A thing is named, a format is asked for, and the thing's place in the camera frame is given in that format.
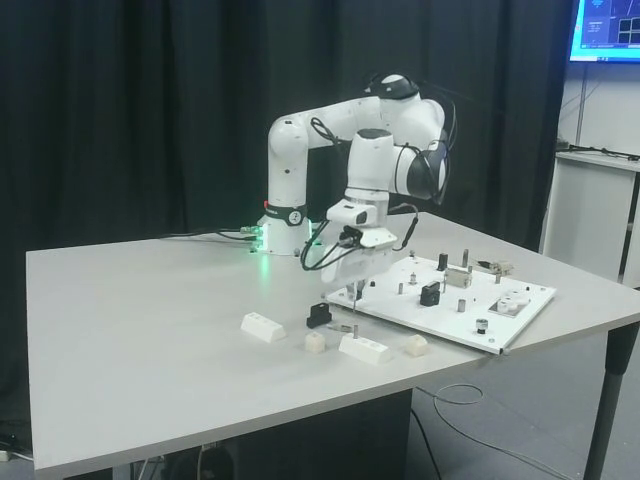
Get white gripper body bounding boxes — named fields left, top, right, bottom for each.
left=319, top=244, right=394, bottom=288

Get white empty peg holder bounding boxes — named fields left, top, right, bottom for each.
left=240, top=312, right=289, bottom=343

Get black D-SUB plug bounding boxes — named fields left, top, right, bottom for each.
left=305, top=301, right=333, bottom=329

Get white task board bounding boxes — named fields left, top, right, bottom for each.
left=324, top=257, right=557, bottom=357

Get white cabinet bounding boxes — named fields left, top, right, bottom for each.
left=541, top=149, right=640, bottom=289

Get black curtain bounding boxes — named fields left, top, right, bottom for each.
left=0, top=0, right=576, bottom=451

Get black table leg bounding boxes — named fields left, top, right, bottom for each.
left=583, top=324, right=633, bottom=480

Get blue screen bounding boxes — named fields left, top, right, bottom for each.
left=568, top=0, right=640, bottom=64

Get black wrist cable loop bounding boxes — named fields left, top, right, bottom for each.
left=299, top=221, right=352, bottom=274

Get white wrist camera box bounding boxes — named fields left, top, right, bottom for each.
left=326, top=198, right=379, bottom=227

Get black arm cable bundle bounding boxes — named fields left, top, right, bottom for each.
left=309, top=116, right=354, bottom=152

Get black base cables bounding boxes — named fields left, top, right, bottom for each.
left=163, top=226, right=262, bottom=242

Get grey floor cable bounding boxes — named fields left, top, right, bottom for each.
left=431, top=382, right=597, bottom=477

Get grey plug with short cable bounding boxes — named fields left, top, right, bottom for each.
left=476, top=258, right=515, bottom=278

